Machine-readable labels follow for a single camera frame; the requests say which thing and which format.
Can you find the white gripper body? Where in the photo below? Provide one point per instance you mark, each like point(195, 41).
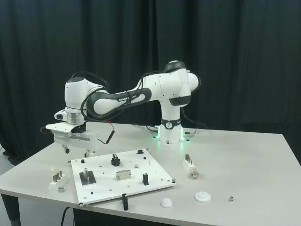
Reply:
point(77, 140)

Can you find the white large gear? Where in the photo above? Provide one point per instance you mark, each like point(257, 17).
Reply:
point(202, 196)

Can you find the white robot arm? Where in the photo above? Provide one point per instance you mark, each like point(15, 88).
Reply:
point(164, 84)

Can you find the white medium gear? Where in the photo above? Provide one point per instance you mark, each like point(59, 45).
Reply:
point(166, 203)

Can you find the black round plug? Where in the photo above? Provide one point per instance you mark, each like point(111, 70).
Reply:
point(115, 160)

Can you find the white peg holder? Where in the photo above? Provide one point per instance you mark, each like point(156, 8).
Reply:
point(58, 184)

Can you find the white task board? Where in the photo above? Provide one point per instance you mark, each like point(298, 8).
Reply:
point(122, 188)

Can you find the black rectangular plug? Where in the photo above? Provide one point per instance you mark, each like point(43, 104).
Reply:
point(145, 179)

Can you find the dark table leg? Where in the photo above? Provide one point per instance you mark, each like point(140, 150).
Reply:
point(10, 207)

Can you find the metal square peg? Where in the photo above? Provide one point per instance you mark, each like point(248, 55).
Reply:
point(187, 158)

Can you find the white holder with plug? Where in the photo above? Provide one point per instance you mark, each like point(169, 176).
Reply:
point(190, 167)

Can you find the black curtain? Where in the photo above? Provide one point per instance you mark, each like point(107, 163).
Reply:
point(70, 35)

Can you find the small metal plug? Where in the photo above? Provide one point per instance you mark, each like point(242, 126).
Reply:
point(231, 198)

